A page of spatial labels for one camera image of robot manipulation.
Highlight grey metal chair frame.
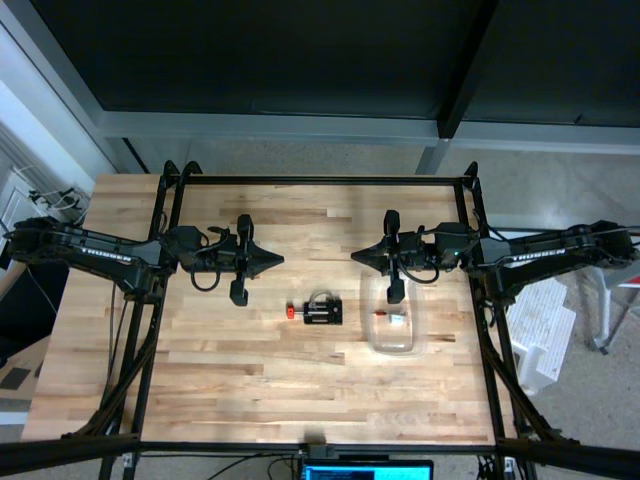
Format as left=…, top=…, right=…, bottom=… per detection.
left=574, top=269, right=640, bottom=356

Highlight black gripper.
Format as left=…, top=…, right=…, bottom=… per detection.
left=219, top=213, right=285, bottom=307
left=351, top=209, right=429, bottom=305

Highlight black metal frame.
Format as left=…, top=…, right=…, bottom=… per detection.
left=0, top=159, right=640, bottom=480

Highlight laptop screen with blue edge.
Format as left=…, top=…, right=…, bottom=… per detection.
left=298, top=458, right=435, bottom=480

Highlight grey metal window frame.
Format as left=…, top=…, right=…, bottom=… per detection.
left=0, top=0, right=640, bottom=176

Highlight clear plastic tub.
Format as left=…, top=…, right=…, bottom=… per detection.
left=360, top=272, right=427, bottom=358

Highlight black vertical post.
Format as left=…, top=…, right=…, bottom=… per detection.
left=437, top=0, right=501, bottom=140

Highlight brown cardboard box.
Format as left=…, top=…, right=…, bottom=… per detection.
left=0, top=333, right=51, bottom=401

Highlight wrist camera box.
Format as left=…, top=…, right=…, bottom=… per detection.
left=432, top=222, right=476, bottom=271
left=160, top=225, right=204, bottom=269

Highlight white plastic step stool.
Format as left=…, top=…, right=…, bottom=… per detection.
left=504, top=277, right=577, bottom=397

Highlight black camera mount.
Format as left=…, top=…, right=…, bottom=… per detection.
left=298, top=438, right=335, bottom=459

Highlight black and white cables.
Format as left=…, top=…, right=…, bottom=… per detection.
left=27, top=187, right=86, bottom=212

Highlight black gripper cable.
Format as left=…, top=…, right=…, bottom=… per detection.
left=398, top=259, right=441, bottom=284
left=191, top=267, right=222, bottom=293

